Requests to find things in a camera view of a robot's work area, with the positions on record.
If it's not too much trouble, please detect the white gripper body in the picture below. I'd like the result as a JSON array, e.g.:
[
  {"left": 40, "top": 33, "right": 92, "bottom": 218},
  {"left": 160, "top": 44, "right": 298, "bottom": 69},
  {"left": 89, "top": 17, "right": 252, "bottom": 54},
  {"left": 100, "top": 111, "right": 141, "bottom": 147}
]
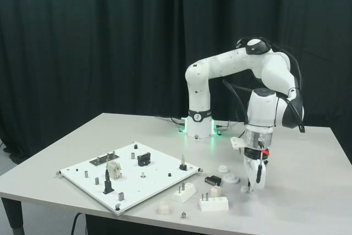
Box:
[{"left": 243, "top": 157, "right": 267, "bottom": 191}]

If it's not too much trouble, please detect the thin black rod red tag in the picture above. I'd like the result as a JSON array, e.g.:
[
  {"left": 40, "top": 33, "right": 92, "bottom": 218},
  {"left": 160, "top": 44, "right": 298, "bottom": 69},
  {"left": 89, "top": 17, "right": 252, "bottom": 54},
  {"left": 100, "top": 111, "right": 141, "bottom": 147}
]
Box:
[{"left": 255, "top": 146, "right": 270, "bottom": 184}]

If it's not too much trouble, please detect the white large gear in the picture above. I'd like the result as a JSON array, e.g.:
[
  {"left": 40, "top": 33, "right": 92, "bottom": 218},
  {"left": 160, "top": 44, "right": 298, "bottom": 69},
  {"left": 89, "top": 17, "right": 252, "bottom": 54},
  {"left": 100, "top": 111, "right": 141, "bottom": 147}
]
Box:
[{"left": 222, "top": 173, "right": 240, "bottom": 185}]

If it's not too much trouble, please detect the flat white mounting plate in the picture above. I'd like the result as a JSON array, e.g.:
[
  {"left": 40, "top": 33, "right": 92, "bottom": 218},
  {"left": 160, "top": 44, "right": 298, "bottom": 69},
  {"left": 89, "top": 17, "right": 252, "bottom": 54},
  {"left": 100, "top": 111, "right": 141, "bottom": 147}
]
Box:
[{"left": 230, "top": 136, "right": 245, "bottom": 150}]

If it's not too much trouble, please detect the black D-SUB plug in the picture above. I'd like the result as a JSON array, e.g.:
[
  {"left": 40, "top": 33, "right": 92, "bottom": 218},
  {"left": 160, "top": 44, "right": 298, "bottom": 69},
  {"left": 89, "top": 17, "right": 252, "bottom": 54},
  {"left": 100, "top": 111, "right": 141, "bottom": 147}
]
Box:
[{"left": 204, "top": 174, "right": 222, "bottom": 187}]

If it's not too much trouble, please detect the white long peg holder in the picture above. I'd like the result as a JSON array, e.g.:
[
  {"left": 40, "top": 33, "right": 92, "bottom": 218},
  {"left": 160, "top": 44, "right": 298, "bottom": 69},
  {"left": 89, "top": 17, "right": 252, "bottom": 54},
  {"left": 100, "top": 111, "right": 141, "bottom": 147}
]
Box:
[{"left": 198, "top": 195, "right": 230, "bottom": 212}]

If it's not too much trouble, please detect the white sloped peg holder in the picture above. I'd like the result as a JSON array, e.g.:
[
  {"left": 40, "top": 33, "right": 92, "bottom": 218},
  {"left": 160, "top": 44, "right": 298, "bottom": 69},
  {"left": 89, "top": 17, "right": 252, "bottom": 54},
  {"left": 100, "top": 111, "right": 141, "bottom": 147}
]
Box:
[{"left": 172, "top": 182, "right": 196, "bottom": 202}]

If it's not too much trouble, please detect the cream stepped holder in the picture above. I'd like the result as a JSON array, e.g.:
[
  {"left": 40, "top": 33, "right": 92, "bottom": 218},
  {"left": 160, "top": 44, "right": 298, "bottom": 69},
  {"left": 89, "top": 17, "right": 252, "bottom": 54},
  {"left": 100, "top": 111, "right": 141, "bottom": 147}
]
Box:
[{"left": 157, "top": 201, "right": 172, "bottom": 215}]

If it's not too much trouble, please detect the white task board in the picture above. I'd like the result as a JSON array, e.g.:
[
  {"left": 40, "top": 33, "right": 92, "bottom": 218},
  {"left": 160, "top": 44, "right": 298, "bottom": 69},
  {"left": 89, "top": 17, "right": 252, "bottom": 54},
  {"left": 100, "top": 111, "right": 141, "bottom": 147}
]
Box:
[{"left": 54, "top": 141, "right": 204, "bottom": 215}]

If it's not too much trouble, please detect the tall black plug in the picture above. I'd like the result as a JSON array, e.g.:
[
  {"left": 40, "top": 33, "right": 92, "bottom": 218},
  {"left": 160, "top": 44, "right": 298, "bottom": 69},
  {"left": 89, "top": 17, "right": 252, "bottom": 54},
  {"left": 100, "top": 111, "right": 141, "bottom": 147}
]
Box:
[{"left": 103, "top": 169, "right": 115, "bottom": 194}]

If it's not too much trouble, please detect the black curtain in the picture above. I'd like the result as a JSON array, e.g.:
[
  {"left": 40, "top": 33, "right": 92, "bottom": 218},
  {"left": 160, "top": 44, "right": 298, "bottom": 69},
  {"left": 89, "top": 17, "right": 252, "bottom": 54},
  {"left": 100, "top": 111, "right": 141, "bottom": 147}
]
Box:
[{"left": 0, "top": 0, "right": 352, "bottom": 156}]

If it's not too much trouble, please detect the black table leg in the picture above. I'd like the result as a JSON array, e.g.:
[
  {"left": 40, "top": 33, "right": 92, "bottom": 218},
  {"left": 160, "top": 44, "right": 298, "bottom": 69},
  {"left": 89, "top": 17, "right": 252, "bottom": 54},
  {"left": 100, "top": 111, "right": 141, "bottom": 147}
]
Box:
[{"left": 1, "top": 198, "right": 24, "bottom": 235}]

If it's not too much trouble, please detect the base cable with metal connector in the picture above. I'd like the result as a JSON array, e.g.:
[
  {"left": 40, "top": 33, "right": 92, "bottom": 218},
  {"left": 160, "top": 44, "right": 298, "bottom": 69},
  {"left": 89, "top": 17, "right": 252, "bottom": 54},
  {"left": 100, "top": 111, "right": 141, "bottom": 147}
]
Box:
[{"left": 216, "top": 121, "right": 232, "bottom": 132}]

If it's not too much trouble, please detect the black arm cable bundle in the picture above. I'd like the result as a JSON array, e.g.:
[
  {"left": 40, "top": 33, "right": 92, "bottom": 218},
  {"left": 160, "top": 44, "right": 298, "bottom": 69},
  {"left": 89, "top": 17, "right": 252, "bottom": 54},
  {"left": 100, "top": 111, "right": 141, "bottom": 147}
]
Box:
[{"left": 222, "top": 36, "right": 306, "bottom": 136}]

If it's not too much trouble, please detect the black base cable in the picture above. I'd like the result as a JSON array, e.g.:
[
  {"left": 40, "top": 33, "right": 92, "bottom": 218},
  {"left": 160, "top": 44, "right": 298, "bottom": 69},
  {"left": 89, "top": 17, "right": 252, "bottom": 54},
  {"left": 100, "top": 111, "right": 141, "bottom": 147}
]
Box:
[{"left": 153, "top": 115, "right": 185, "bottom": 125}]

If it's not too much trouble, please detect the black cable under table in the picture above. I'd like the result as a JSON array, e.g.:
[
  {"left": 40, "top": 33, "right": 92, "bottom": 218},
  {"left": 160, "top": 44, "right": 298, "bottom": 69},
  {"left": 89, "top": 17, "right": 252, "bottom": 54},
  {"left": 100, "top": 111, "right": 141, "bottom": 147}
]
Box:
[{"left": 71, "top": 212, "right": 85, "bottom": 235}]

